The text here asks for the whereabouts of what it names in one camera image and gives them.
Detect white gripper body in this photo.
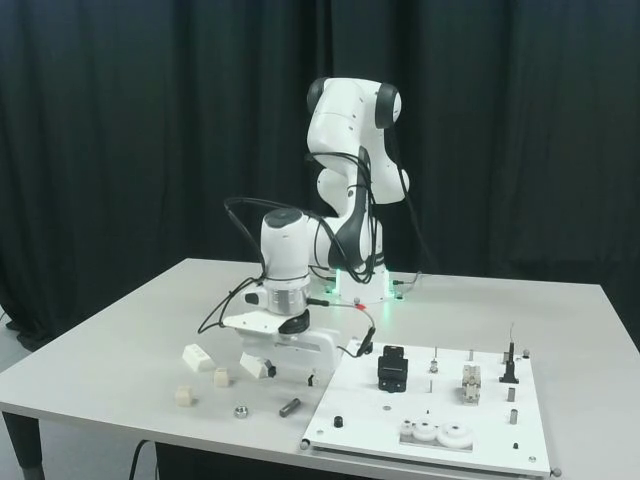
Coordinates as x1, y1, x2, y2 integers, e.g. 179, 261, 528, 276
239, 327, 347, 385

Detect white large gear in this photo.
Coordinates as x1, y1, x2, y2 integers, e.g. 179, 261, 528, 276
438, 422, 474, 449

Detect white holder with holes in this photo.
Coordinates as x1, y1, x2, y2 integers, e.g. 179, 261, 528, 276
239, 351, 270, 382
180, 342, 217, 373

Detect white task board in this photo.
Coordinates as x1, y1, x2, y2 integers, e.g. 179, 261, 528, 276
301, 343, 560, 475

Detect flat white mounting plate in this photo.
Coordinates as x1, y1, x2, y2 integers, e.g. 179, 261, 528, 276
223, 310, 282, 337

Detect black D-SUB plug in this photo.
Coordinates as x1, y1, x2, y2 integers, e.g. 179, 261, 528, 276
375, 344, 409, 394

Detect black waterproof plug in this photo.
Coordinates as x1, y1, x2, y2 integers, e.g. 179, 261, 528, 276
498, 342, 521, 384

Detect black table leg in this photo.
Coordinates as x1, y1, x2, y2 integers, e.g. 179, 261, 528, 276
2, 412, 41, 480

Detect black curtains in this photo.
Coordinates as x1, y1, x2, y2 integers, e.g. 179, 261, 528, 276
0, 0, 640, 334

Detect silver flange ring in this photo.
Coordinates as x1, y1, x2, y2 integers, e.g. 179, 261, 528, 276
264, 287, 307, 316

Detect thin black rod on wire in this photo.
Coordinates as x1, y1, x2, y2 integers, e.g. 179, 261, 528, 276
357, 324, 377, 358

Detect black camera cable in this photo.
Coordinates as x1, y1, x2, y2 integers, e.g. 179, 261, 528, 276
197, 276, 266, 334

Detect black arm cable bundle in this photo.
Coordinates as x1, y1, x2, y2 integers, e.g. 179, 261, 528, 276
223, 149, 381, 284

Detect black cable under table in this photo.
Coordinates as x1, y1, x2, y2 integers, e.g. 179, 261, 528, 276
130, 438, 156, 480

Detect black base cable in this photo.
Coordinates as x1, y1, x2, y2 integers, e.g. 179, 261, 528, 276
387, 117, 425, 284

